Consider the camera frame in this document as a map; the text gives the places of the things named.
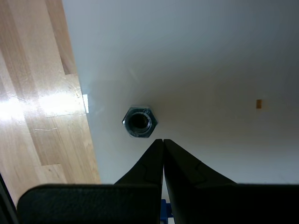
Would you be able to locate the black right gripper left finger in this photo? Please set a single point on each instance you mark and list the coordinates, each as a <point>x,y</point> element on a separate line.
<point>149,163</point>

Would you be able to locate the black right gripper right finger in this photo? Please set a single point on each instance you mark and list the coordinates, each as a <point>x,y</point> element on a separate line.
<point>182,172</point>

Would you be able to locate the silver M12 hex nut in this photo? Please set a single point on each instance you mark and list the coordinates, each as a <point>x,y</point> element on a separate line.
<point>154,122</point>

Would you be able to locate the blue ethernet socket holder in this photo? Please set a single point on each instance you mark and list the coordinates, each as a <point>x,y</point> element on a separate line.
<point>167,212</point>

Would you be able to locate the white board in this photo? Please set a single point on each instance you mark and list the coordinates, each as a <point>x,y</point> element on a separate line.
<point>187,46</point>

